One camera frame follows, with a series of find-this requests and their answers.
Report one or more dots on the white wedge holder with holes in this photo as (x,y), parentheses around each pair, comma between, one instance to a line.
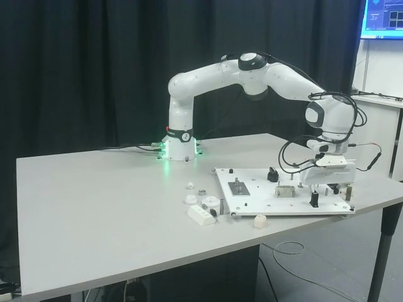
(201,215)

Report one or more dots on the white small gear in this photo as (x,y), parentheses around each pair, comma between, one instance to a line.
(189,185)

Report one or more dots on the white large gear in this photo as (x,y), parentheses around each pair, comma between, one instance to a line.
(209,201)

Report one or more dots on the white task board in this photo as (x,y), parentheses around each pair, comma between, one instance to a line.
(267,201)

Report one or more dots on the white medium gear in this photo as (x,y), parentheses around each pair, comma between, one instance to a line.
(189,199)

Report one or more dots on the blue screen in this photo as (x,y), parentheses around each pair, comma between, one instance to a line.
(384,19)

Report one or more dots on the white cabinet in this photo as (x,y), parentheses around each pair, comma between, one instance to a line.
(384,141)

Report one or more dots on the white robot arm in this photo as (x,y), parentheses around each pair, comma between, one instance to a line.
(195,81)

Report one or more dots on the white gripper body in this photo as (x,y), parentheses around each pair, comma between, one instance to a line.
(330,176)

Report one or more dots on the dark table leg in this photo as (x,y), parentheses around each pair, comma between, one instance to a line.
(385,245)

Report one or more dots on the small black plug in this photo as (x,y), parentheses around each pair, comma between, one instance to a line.
(213,214)

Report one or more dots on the black curtain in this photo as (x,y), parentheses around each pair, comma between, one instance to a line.
(94,63)

